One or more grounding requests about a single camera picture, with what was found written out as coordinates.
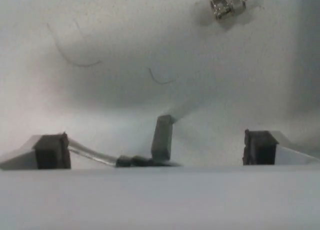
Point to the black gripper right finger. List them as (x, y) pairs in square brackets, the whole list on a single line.
[(262, 150)]

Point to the metal BNC plug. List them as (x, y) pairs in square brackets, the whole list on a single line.
[(228, 6)]

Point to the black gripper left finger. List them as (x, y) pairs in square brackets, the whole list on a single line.
[(50, 152)]

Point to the white task board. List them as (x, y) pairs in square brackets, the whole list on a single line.
[(125, 40)]

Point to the metal square peg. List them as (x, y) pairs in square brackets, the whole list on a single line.
[(162, 140)]

